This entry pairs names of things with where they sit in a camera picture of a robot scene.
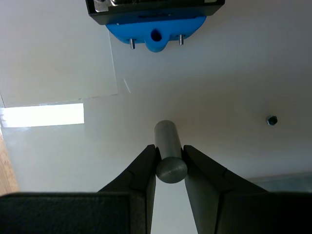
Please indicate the grey metal cylinder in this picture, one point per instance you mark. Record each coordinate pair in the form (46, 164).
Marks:
(168, 146)

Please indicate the blue round mount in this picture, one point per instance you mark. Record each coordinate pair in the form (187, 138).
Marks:
(156, 29)

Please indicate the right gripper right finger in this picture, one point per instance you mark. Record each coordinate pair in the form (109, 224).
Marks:
(219, 200)

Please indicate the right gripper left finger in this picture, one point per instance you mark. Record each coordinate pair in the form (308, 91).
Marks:
(126, 195)

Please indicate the white taskboard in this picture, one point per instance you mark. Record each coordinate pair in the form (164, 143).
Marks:
(219, 85)

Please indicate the thin white sheet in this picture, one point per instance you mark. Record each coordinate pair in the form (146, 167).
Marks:
(61, 61)

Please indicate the small black hex screw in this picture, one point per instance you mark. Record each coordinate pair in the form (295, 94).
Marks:
(271, 120)

